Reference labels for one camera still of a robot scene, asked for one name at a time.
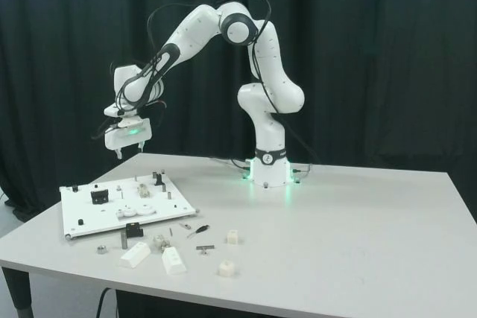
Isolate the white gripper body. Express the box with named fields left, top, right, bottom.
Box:
left=104, top=118, right=153, bottom=150

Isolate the black curtain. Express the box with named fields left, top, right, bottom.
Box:
left=0, top=0, right=477, bottom=212

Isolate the black table leg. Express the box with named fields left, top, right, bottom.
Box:
left=0, top=266, right=31, bottom=318

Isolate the white task board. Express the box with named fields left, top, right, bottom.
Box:
left=59, top=171, right=199, bottom=240

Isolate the long white holder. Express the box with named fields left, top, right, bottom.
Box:
left=160, top=246, right=187, bottom=276
left=119, top=242, right=152, bottom=269

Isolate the black USB plug with cable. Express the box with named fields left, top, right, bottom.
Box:
left=186, top=223, right=211, bottom=239

